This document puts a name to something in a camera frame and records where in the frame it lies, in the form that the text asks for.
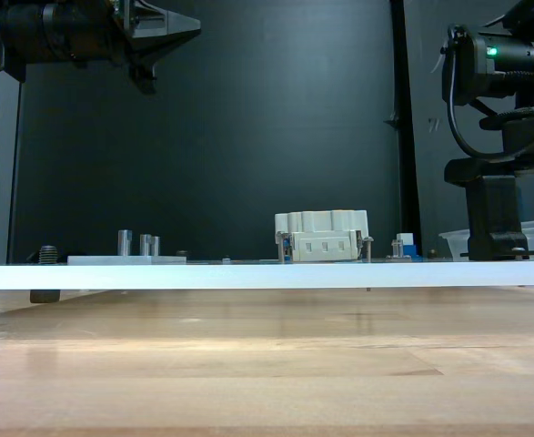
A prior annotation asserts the small white blue socket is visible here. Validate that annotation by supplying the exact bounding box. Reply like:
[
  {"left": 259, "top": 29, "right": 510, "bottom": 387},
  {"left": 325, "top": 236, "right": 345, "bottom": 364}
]
[{"left": 390, "top": 232, "right": 420, "bottom": 262}]

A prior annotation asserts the black wall post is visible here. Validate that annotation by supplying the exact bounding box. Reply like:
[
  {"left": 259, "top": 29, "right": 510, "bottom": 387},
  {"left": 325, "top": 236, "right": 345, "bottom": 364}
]
[{"left": 388, "top": 0, "right": 422, "bottom": 259}]

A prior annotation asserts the white task board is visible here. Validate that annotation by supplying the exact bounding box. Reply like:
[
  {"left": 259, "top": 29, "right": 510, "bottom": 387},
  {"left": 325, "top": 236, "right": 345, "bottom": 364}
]
[{"left": 0, "top": 259, "right": 534, "bottom": 291}]

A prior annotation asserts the clear plastic tub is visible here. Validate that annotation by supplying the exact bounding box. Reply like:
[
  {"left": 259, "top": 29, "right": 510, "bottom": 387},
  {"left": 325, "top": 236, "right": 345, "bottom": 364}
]
[{"left": 438, "top": 218, "right": 534, "bottom": 263}]

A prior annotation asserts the grey metal bar plate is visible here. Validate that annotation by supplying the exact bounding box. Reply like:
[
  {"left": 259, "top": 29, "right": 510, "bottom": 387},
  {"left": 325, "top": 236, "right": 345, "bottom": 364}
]
[{"left": 67, "top": 254, "right": 187, "bottom": 266}]

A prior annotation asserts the white cable tie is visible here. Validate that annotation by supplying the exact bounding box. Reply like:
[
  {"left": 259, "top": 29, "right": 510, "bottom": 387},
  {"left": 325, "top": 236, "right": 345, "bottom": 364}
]
[{"left": 431, "top": 44, "right": 446, "bottom": 76}]

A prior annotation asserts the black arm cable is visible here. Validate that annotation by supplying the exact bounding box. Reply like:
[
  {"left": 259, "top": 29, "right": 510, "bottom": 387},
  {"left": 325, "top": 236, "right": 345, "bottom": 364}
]
[{"left": 445, "top": 23, "right": 486, "bottom": 160}]

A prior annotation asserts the beige connector housing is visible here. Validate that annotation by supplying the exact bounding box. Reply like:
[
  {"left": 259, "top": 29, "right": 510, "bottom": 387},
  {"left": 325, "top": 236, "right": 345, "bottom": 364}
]
[{"left": 274, "top": 208, "right": 377, "bottom": 264}]

